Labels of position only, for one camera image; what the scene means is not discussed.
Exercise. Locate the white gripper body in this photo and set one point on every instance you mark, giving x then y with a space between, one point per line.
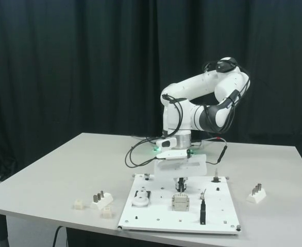
192 169

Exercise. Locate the thin metal square peg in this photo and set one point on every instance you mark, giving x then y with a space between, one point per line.
181 190

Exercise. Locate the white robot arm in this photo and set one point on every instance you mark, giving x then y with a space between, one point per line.
192 85

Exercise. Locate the thin metal round peg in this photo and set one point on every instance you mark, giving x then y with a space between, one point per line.
216 173

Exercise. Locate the small metal round peg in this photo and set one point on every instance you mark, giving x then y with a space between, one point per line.
254 191

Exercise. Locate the medium metal round peg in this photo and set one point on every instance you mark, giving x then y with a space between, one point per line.
257 190

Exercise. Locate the white round peg holder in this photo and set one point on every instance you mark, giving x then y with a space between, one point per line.
255 198

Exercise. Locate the large metal round peg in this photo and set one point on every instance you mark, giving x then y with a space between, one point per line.
260 188

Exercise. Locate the small metal square peg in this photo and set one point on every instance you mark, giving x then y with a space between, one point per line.
102 194

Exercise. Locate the white square peg holder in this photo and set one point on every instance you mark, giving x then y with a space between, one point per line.
102 204

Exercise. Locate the medium metal square peg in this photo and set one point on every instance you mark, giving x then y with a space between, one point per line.
99 196

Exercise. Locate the large metal square peg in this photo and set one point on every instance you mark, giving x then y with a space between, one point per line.
96 198

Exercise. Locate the grey waterproof plug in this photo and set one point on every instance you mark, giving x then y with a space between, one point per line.
179 203

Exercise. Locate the flat white mounting plate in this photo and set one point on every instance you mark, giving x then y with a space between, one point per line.
171 155

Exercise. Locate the metal BNC plug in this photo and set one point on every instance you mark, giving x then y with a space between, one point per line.
147 176

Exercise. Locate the black USB plug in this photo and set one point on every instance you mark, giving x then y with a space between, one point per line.
203 211

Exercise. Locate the white task board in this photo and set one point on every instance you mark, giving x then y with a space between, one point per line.
161 213

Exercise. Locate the white medium gear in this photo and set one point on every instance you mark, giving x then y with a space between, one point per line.
141 191

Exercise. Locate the white large gear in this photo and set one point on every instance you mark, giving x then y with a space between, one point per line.
140 201

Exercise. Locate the small white holder block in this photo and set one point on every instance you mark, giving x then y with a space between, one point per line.
106 213
79 203

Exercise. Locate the black curtain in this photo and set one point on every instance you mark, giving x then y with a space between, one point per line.
63 64

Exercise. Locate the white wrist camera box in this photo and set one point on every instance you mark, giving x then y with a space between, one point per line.
165 144

